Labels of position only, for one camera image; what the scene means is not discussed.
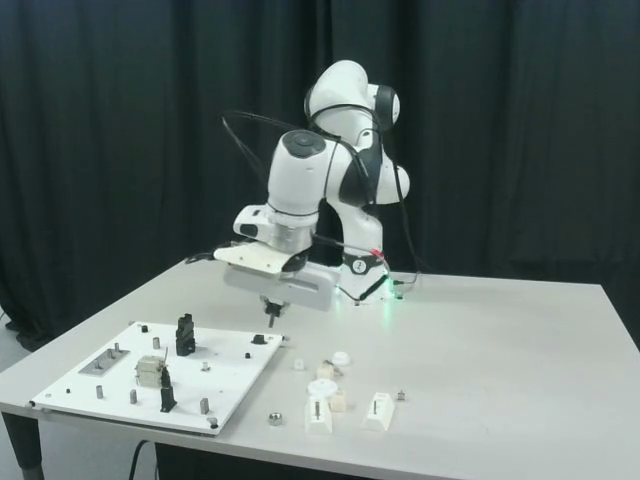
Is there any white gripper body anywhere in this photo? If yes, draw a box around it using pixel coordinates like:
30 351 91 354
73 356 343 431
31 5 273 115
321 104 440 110
223 262 335 313

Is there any white peg holder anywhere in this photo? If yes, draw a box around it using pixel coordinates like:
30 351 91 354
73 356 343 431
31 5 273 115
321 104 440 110
303 394 333 435
360 391 397 430

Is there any white flat mounting plate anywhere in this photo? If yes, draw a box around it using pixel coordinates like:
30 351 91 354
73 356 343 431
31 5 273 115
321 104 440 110
213 246 292 275

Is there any white task board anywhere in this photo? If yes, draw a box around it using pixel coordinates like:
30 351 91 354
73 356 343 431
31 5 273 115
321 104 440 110
28 319 287 441

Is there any black D-SUB plug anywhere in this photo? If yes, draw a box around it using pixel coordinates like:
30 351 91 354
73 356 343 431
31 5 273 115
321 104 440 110
174 312 197 357

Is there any black Ethernet plug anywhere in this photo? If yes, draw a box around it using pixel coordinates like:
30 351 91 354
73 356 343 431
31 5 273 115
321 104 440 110
158 349 179 414

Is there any beige waterproof plug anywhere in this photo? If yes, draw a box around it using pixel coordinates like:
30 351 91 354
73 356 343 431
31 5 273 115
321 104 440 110
133 354 164 389

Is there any black curtain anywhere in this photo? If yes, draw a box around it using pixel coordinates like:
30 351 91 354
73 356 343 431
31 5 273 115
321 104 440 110
0 0 640 351

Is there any dark table leg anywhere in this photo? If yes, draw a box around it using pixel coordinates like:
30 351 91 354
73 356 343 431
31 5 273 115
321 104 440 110
3 410 45 480

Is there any silver sensor ring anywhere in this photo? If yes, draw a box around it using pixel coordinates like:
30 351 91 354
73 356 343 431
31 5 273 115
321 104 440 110
269 222 314 251

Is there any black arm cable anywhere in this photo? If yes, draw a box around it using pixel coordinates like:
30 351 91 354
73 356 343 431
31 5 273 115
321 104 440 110
304 84 421 284
220 109 361 211

